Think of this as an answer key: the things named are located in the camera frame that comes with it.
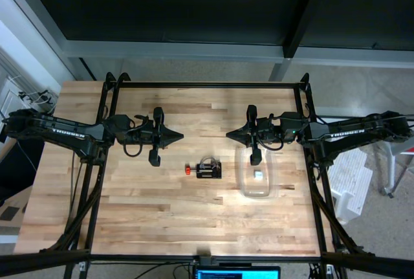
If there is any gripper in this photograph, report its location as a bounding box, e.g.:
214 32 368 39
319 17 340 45
225 104 281 166
129 107 185 167

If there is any RCA connector with wire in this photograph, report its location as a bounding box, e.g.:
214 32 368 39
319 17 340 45
200 155 221 170

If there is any black clamp with red knob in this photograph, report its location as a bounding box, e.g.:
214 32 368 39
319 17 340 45
184 161 224 181

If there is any clear plastic tub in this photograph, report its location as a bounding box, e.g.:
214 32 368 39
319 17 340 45
235 148 279 201

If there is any laptop screen with blue edge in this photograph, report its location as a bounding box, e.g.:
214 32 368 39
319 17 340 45
193 265 281 279

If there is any white power strip with plugs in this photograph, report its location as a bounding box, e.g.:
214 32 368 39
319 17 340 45
16 88 56 107

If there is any brown cardboard box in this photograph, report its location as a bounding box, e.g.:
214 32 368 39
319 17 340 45
0 185 33 228

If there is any gripper black cable loop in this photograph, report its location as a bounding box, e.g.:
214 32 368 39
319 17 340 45
258 136 285 151
122 129 143 158

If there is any small black fixed camera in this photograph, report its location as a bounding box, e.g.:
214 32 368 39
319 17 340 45
193 250 216 265

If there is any grey metal chair frame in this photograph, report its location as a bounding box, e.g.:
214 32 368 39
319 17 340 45
365 126 414 199

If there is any black metal frame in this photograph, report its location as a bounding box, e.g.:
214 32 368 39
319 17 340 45
0 71 414 279

